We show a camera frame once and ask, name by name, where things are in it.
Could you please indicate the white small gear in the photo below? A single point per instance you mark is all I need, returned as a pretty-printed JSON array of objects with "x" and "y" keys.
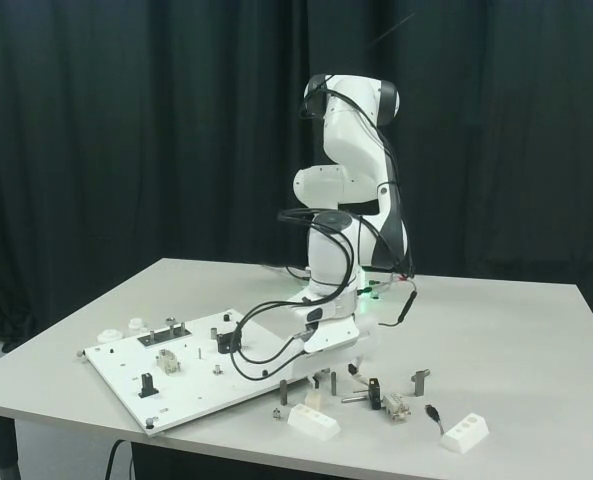
[{"x": 135, "y": 326}]

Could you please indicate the tall dark metal peg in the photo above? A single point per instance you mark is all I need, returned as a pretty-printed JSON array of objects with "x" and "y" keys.
[{"x": 284, "y": 392}]

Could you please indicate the black D-SUB plug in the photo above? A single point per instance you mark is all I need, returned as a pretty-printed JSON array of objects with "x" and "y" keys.
[{"x": 374, "y": 393}]

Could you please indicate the white large gear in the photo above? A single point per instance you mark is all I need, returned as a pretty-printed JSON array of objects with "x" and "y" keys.
[{"x": 110, "y": 335}]

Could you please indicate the small white holder block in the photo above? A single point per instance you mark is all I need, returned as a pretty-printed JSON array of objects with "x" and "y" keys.
[{"x": 314, "y": 400}]

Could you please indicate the white holder with holes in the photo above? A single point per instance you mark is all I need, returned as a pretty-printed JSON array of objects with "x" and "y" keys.
[
  {"x": 465, "y": 433},
  {"x": 312, "y": 417}
]

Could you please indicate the beige waterproof plug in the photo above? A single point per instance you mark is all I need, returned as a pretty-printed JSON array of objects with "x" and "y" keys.
[{"x": 394, "y": 403}]

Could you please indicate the dark table leg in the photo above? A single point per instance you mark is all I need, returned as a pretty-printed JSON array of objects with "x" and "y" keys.
[{"x": 3, "y": 445}]

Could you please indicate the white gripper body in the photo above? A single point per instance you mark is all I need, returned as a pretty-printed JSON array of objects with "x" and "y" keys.
[{"x": 336, "y": 340}]

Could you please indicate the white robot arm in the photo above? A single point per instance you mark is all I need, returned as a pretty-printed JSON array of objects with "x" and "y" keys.
[{"x": 346, "y": 125}]

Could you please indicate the black curtain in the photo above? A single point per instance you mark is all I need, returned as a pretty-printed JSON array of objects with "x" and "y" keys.
[{"x": 126, "y": 125}]

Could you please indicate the metal round peg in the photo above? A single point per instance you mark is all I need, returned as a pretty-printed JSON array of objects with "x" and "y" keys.
[
  {"x": 334, "y": 383},
  {"x": 215, "y": 333},
  {"x": 354, "y": 398}
]

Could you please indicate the small metal BNC plug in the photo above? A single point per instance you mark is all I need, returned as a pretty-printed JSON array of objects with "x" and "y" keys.
[{"x": 276, "y": 413}]

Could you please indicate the white task board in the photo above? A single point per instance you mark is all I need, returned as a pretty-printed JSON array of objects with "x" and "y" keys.
[{"x": 186, "y": 395}]

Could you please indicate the metal square peg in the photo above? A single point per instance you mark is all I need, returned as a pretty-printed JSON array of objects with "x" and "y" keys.
[{"x": 420, "y": 384}]

